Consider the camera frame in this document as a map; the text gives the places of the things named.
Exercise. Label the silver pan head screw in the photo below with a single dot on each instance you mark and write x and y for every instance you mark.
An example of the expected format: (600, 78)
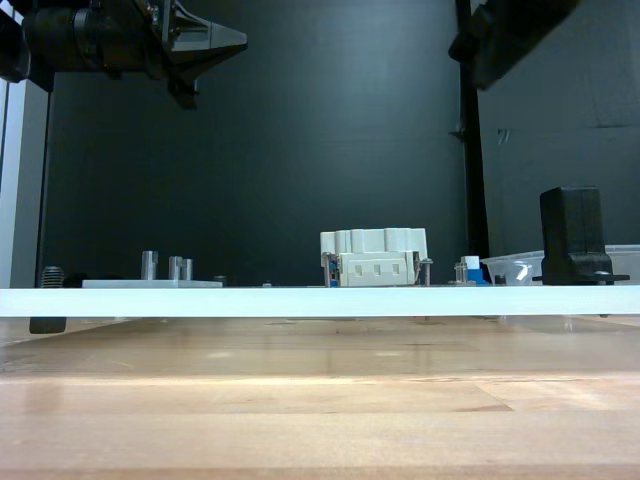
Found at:
(426, 272)

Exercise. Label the silver metal post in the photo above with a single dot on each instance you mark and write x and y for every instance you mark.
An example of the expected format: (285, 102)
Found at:
(188, 270)
(150, 266)
(175, 269)

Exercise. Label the white task board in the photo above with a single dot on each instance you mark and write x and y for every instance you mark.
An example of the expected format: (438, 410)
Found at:
(320, 302)

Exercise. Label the black threaded set screw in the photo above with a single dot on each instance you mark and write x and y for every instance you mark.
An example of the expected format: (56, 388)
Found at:
(52, 277)

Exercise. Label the black rubber board foot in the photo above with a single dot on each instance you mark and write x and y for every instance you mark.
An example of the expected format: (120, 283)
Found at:
(47, 326)

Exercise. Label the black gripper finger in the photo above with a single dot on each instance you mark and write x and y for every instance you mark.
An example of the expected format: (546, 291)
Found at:
(210, 57)
(220, 37)

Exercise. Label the black vertical wall post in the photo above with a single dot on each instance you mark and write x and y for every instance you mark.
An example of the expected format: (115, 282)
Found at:
(472, 150)

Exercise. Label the small blue white connector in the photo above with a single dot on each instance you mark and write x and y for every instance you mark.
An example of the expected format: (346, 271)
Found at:
(472, 276)

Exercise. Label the black block holder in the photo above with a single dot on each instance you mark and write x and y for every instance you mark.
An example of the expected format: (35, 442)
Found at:
(570, 235)

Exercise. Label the grey metal base plate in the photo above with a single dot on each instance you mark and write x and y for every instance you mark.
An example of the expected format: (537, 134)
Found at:
(125, 284)

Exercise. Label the clear plastic tub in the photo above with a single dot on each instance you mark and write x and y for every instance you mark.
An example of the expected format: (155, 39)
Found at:
(505, 265)

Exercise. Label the beige connector housing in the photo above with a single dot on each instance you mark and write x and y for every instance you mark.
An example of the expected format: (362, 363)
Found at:
(375, 250)

